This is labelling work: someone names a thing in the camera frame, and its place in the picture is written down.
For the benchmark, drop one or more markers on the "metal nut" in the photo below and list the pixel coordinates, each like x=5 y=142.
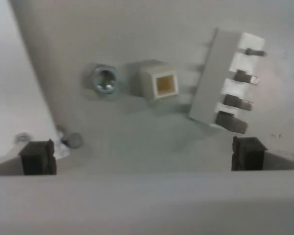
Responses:
x=105 y=78

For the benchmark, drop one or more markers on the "thickest metal square peg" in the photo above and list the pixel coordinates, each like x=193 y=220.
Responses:
x=231 y=122

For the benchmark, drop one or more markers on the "slim metal square peg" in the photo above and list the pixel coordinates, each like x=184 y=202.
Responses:
x=245 y=77

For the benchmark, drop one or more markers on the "thick metal square peg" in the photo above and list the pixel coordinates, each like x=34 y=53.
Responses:
x=237 y=102

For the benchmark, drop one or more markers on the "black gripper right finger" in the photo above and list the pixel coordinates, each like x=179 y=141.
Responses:
x=247 y=154

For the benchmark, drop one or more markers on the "white task board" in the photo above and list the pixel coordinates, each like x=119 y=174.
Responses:
x=12 y=73

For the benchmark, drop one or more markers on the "thinnest metal square peg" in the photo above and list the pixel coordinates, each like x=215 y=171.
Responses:
x=256 y=52

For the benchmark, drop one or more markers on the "white square peg holder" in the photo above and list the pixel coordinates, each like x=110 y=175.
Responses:
x=215 y=78

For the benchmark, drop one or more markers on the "white cube holder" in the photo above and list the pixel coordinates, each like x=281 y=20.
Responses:
x=156 y=80

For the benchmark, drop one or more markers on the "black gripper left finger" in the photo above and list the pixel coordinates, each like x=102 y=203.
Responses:
x=38 y=157

